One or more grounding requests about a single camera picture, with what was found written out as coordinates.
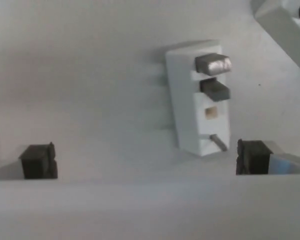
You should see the small metal square peg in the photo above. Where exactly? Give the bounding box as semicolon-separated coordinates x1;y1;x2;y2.
209;133;229;152

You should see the medium metal square peg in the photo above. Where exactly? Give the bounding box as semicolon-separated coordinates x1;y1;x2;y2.
200;79;231;103

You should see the large metal square peg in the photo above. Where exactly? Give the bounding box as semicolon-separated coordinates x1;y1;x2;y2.
194;52;233;76

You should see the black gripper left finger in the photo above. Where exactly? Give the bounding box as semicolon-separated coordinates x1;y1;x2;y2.
0;141;59;180

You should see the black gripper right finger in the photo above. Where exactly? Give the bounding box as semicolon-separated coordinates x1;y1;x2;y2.
235;138;300;176

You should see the white peg holder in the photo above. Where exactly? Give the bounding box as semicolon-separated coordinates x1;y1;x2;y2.
164;39;231;158

